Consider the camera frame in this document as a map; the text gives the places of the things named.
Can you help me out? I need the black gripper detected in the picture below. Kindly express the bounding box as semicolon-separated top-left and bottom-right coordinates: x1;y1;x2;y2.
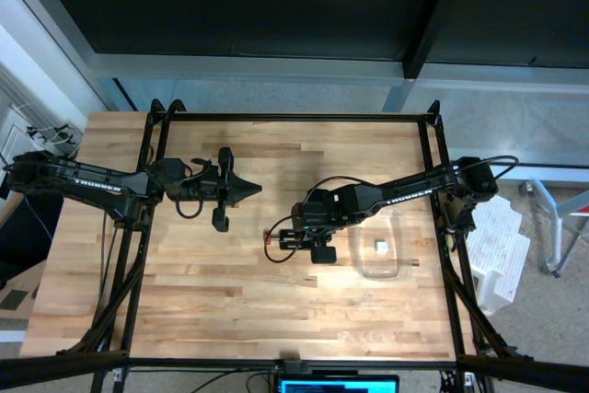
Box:
306;226;338;266
200;147;262;234

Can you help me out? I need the black vise with orange knob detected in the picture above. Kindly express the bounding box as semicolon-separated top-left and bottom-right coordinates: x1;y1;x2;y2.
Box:
263;226;315;252

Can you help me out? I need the clear plastic tub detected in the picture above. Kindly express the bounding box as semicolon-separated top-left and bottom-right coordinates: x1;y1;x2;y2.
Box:
350;208;402;282

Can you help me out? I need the laptop screen with blue edge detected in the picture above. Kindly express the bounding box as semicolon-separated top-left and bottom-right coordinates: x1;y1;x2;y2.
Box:
274;374;400;393

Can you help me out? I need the white stepped plastic block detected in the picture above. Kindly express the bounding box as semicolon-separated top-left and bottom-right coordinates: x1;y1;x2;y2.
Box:
464;197;530;318

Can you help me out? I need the cardboard box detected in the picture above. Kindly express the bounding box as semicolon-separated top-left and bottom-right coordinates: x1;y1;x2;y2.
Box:
0;260;48;320

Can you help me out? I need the grey metal stand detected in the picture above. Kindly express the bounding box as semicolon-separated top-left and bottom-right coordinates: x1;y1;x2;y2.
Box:
519;179;589;280

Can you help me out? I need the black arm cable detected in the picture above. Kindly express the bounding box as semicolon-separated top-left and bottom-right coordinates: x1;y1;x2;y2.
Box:
175;197;205;221
263;215;310;264

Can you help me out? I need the black table frame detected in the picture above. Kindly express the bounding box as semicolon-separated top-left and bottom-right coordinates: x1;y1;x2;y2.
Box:
0;98;589;393

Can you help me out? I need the black table-level camera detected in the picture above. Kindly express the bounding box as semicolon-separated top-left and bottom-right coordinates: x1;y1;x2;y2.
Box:
278;354;307;373

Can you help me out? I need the black laptop cable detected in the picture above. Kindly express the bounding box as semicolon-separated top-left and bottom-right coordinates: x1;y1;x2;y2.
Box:
245;367;277;393

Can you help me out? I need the bundle of loose cables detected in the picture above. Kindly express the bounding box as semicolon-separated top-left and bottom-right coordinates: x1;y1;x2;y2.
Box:
25;122;80;148

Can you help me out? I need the black vertical post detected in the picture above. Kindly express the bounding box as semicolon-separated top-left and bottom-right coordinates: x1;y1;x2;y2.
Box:
402;0;461;80

